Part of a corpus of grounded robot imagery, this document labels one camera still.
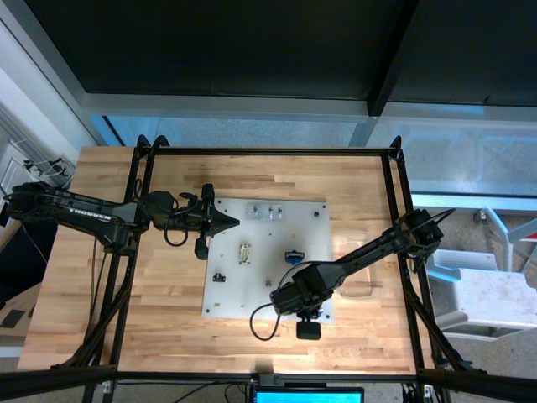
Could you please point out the black connector clamp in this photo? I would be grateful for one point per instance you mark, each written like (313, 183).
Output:
(219, 277)

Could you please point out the screen with blue edge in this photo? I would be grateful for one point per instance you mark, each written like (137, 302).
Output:
(306, 396)

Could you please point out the blue D-sub connector block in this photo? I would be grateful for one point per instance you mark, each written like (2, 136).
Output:
(293, 257)

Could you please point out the clear plastic tub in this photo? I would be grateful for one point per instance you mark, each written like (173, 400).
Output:
(356, 289)

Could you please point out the white mounting board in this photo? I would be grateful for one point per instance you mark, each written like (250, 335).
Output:
(239, 298)

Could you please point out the beige multi-pin connector housing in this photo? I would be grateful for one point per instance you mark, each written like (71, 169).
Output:
(244, 254)

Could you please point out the black aluminium frame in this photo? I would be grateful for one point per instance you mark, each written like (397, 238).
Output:
(189, 375)

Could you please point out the beige cardboard sheet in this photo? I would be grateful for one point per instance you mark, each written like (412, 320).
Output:
(21, 302)

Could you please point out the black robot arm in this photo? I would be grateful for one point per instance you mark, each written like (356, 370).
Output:
(369, 252)
(84, 212)

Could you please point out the grey metal stand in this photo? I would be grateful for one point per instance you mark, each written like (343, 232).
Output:
(503, 245)

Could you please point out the white plastic stool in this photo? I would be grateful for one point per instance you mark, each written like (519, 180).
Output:
(486, 294)

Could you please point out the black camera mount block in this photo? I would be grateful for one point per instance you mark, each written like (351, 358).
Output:
(265, 379)

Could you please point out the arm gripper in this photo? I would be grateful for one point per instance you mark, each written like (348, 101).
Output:
(308, 331)
(189, 218)

